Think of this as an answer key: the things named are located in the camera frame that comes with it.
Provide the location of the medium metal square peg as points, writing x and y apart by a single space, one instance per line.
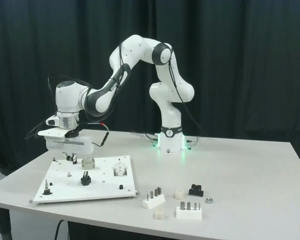
152 195

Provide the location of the metal bolt with black base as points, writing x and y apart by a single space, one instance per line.
47 187

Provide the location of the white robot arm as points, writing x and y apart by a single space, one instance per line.
170 112

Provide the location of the white small gear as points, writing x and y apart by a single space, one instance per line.
121 173

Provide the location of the white task board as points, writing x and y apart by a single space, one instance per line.
95 190

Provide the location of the large metal round peg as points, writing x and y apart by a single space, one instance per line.
183 205

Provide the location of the metal BNC plug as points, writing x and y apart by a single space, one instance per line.
71 161

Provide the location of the white square peg holder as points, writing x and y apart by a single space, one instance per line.
152 203

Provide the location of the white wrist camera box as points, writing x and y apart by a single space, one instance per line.
52 121

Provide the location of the black table leg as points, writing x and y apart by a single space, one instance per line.
1 222

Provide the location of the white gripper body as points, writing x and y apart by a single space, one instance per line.
72 148

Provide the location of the white large gear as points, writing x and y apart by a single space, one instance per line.
121 165

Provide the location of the large metal square peg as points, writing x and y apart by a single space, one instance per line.
159 192

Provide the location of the metal nut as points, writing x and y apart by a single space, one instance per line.
209 200

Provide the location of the black curtain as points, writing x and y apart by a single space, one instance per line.
15 50

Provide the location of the white medium gear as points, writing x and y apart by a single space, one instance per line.
120 170

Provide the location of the white round peg holder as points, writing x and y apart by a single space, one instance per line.
189 213

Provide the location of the flat white mounting plate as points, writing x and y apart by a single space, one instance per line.
51 133

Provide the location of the black D-SUB plug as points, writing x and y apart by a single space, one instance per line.
196 191

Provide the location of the black cabinet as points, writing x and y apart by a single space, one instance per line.
85 235

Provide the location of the white cube plug holder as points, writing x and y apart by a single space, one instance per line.
159 214
180 194

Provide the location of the small metal round peg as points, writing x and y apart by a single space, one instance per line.
195 206

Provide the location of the medium metal round peg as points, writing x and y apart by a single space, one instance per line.
189 205

